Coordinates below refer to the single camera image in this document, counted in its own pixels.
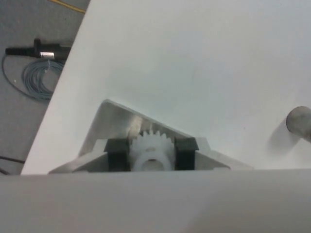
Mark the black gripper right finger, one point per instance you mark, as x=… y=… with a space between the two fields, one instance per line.
x=184 y=155

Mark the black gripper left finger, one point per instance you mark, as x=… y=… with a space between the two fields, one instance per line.
x=117 y=155

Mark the white small gear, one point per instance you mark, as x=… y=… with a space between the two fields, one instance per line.
x=151 y=150

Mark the white task board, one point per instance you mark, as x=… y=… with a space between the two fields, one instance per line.
x=194 y=60

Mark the metal round peg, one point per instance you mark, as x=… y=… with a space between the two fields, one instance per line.
x=300 y=123

